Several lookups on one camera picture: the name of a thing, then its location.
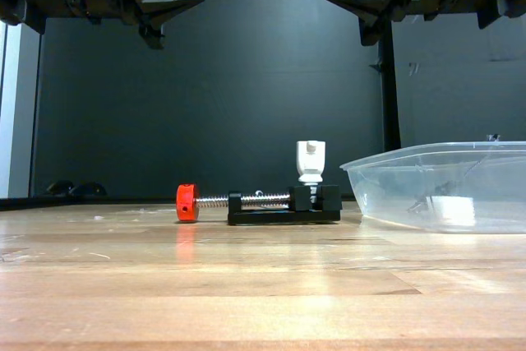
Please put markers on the black aluminium frame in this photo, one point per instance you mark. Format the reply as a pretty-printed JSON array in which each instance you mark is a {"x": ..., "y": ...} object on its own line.
[{"x": 390, "y": 100}]

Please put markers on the white receptacle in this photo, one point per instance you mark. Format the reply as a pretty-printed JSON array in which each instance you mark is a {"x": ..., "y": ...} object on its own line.
[{"x": 310, "y": 162}]

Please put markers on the clear plastic tub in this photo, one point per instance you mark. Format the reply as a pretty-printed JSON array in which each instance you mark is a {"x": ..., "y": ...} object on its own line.
[{"x": 452, "y": 223}]

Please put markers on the black frame corner bracket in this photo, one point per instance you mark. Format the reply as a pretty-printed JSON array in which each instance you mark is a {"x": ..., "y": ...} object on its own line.
[
  {"x": 61, "y": 188},
  {"x": 90, "y": 189}
]

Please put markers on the black vise with red knob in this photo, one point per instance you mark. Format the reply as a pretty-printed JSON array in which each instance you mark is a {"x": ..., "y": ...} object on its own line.
[{"x": 328, "y": 203}]

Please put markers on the black power plug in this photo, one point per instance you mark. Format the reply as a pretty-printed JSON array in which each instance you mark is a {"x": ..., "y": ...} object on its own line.
[{"x": 421, "y": 203}]

